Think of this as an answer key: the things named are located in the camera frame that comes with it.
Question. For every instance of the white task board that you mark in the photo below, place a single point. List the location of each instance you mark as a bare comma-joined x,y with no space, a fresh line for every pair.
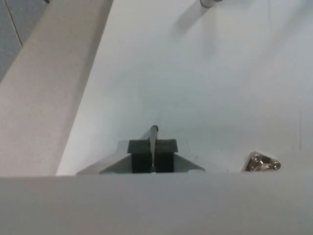
195,85

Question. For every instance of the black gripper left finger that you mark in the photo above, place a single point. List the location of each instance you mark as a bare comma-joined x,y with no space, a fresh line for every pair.
140,147

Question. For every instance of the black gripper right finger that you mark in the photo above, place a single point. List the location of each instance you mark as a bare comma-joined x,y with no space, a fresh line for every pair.
166,147

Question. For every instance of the thin metal round peg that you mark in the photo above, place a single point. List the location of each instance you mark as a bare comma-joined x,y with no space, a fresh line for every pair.
153,137

